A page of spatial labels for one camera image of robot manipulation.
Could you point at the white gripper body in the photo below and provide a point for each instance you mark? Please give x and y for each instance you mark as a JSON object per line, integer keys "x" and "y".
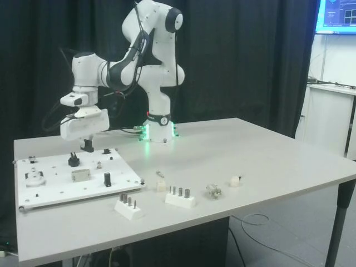
{"x": 83, "y": 133}

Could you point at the black D-SUB plug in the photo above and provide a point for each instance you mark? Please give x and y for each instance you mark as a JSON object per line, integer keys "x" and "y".
{"x": 88, "y": 146}

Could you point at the flat white mounting plate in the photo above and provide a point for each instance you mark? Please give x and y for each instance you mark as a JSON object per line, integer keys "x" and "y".
{"x": 87, "y": 112}

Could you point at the black Ethernet plug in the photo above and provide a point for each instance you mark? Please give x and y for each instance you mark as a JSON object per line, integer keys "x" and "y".
{"x": 106, "y": 151}

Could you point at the small white sensor box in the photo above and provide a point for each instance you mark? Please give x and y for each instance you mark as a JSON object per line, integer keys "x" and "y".
{"x": 74, "y": 100}

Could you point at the black USB plug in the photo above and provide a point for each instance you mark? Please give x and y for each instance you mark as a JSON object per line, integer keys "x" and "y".
{"x": 107, "y": 179}

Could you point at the metal bolt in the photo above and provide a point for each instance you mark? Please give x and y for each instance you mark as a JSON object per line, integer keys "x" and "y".
{"x": 32, "y": 159}

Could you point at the white task board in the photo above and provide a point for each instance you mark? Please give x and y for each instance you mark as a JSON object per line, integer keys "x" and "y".
{"x": 83, "y": 192}

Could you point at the white small gear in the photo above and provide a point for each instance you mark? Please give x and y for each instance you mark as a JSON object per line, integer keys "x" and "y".
{"x": 33, "y": 168}

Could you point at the white medium gear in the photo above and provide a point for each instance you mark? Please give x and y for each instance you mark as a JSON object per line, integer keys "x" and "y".
{"x": 35, "y": 174}

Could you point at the white large gear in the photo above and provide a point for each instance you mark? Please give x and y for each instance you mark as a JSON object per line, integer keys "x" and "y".
{"x": 35, "y": 182}

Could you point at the large metal square peg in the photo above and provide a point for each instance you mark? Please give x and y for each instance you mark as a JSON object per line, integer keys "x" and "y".
{"x": 122, "y": 198}

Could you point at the medium metal square peg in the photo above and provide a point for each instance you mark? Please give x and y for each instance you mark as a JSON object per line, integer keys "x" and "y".
{"x": 129, "y": 200}

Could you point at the small metal plug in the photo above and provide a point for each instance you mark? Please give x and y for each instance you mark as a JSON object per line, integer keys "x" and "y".
{"x": 160, "y": 173}

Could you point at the white square peg holder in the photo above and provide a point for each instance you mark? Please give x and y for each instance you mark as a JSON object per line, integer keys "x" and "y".
{"x": 129, "y": 212}

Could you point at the small white plug holder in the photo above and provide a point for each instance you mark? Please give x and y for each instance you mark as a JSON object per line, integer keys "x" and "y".
{"x": 235, "y": 181}
{"x": 161, "y": 186}

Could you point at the small metal round peg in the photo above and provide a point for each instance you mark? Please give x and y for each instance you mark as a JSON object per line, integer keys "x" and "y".
{"x": 174, "y": 190}

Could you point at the medium metal round peg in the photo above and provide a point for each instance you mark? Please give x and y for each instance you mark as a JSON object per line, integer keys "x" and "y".
{"x": 180, "y": 191}

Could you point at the white round peg holder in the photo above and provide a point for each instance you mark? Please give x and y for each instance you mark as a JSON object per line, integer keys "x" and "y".
{"x": 180, "y": 201}

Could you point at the large metal round peg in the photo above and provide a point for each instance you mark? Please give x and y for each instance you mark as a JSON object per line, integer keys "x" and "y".
{"x": 187, "y": 193}

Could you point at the metal rectangular waterproof plug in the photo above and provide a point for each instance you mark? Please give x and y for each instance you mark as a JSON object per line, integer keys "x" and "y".
{"x": 213, "y": 191}

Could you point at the black curtain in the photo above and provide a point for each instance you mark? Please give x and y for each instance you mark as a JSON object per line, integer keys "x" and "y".
{"x": 250, "y": 69}

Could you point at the white cabinet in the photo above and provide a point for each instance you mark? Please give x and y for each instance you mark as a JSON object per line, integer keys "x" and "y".
{"x": 328, "y": 119}

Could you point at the black table leg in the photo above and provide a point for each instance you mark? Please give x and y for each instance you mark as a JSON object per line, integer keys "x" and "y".
{"x": 340, "y": 219}

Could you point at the blue screen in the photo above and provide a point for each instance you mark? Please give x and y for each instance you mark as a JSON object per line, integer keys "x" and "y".
{"x": 335, "y": 16}

